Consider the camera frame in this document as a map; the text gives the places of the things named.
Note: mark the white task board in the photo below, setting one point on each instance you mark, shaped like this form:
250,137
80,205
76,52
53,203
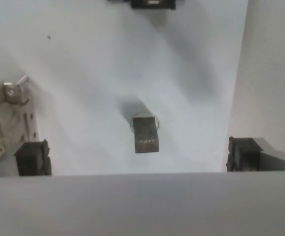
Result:
95,73

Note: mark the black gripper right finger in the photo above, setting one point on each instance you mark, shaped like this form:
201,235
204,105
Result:
245,157

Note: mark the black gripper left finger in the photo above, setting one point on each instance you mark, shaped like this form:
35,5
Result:
32,159

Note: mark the metal square peg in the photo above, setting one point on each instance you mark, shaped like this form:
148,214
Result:
146,137

